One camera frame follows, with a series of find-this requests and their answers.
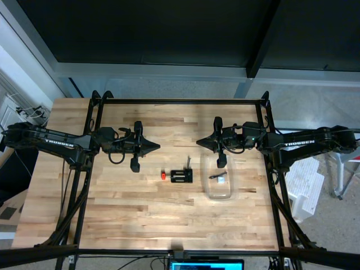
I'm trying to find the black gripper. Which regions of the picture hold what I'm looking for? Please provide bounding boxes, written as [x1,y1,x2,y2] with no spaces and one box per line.
[196,117,244,169]
[123,121,161,173]

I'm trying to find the black vise with red knob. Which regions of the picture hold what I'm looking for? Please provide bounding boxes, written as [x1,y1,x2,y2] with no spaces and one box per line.
[161,169,194,183]

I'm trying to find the clear plastic tub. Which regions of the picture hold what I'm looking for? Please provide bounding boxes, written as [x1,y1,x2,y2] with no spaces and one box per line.
[201,154,239,203]

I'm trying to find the white foam block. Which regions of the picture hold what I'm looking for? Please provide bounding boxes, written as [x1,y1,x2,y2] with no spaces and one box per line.
[285,159,327,223]

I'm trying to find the laptop screen with blue edge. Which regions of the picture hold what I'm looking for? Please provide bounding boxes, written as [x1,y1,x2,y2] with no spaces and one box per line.
[168,259,245,270]

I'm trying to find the grey metal stand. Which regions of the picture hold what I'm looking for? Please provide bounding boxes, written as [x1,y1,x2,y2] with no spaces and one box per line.
[326,151,360,201]

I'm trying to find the brown cardboard box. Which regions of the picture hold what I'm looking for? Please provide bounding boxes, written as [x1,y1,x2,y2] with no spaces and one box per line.
[0,188,29,240]

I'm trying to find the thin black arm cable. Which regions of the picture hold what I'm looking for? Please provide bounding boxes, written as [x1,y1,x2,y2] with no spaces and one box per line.
[224,145,246,155]

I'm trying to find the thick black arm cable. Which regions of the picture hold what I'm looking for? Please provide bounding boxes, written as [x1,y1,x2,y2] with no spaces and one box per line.
[108,150,127,165]

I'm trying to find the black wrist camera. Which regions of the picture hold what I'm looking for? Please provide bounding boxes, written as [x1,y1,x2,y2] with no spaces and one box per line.
[98,127,116,141]
[242,121,260,138]

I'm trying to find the black aluminium table frame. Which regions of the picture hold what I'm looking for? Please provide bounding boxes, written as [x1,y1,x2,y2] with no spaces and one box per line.
[0,89,360,270]

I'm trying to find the small black camera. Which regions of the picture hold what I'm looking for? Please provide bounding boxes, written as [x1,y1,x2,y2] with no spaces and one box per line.
[168,247,191,261]

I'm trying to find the power strip with white cables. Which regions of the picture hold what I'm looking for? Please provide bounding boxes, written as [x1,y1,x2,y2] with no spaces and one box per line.
[15,105,48,119]

